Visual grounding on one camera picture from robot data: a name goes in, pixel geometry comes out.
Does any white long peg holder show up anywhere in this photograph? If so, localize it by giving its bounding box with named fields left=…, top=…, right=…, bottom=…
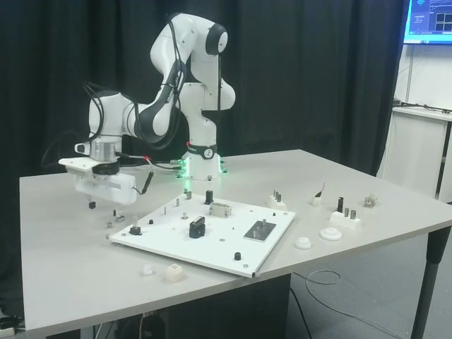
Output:
left=329, top=210, right=362, bottom=231

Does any black curtain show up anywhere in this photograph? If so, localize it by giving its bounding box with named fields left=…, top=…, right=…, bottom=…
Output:
left=0, top=0, right=412, bottom=319

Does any thin black rod red tag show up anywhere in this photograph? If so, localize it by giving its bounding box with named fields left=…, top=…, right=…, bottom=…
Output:
left=132, top=154, right=155, bottom=195

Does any white cabinet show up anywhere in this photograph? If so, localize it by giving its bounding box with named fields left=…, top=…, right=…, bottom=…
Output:
left=375, top=102, right=452, bottom=205

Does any dark table leg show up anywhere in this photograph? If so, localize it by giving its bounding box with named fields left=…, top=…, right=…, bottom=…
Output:
left=410, top=225, right=451, bottom=339

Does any blue screen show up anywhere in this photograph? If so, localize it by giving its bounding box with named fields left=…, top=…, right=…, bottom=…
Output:
left=402, top=0, right=452, bottom=46

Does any black forearm cable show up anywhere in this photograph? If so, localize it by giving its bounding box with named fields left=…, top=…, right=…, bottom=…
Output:
left=83, top=19, right=184, bottom=144

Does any white task board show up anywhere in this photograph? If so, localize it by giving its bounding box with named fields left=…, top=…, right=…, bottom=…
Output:
left=108, top=191, right=296, bottom=279

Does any white square holder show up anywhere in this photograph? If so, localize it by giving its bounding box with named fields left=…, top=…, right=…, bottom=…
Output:
left=165, top=263, right=186, bottom=284

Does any grey floor cable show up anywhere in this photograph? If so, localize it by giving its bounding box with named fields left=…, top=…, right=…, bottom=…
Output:
left=305, top=270, right=393, bottom=339

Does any white large gear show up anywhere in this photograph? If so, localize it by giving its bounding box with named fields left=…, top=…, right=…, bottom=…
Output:
left=319, top=227, right=343, bottom=242

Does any black elbow cable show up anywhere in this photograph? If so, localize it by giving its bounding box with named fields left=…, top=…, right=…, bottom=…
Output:
left=216, top=52, right=225, bottom=111

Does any black base cable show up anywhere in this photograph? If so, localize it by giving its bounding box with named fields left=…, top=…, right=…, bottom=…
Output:
left=151, top=160, right=185, bottom=172

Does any black box under table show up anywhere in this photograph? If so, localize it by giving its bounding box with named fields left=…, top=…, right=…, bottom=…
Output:
left=93, top=273, right=292, bottom=339

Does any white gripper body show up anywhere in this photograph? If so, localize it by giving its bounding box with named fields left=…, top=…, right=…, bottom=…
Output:
left=73, top=172, right=138, bottom=206

